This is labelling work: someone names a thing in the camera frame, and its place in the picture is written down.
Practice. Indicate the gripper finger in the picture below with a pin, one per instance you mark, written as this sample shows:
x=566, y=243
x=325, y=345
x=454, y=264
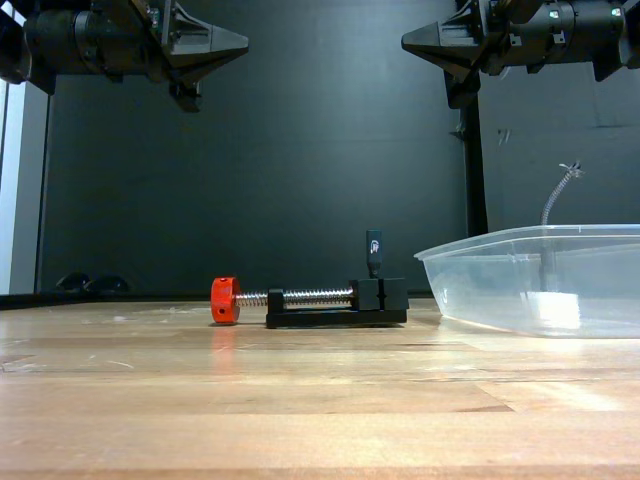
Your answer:
x=200, y=40
x=445, y=42
x=447, y=66
x=200, y=76

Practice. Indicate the clear plastic tub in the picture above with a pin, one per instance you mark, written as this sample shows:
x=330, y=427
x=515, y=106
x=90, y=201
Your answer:
x=475, y=300

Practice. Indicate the black vise with red knob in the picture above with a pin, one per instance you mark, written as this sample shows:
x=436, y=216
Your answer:
x=325, y=317

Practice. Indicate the black vertical post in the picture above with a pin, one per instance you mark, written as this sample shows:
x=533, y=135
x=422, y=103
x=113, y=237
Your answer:
x=475, y=175

